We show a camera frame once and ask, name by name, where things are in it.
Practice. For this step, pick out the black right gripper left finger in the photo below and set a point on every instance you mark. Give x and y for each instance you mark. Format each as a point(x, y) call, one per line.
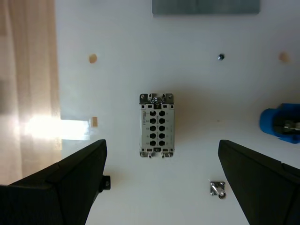
point(47, 204)

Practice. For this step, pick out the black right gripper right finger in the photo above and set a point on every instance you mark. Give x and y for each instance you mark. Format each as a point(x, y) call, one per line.
point(269, 199)

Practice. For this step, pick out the grey HAN10E connector insert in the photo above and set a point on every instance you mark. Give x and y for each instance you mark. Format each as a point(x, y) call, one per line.
point(156, 131)

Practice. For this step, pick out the blue round socket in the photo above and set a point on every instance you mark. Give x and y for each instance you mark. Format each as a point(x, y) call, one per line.
point(267, 122)

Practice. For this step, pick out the white task board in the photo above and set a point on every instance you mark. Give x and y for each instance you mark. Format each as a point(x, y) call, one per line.
point(187, 82)

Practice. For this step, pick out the black screw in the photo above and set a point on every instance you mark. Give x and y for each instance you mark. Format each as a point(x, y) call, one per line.
point(221, 57)

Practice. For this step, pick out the grey metal plate with pegs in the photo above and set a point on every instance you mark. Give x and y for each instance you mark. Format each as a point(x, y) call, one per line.
point(206, 7)

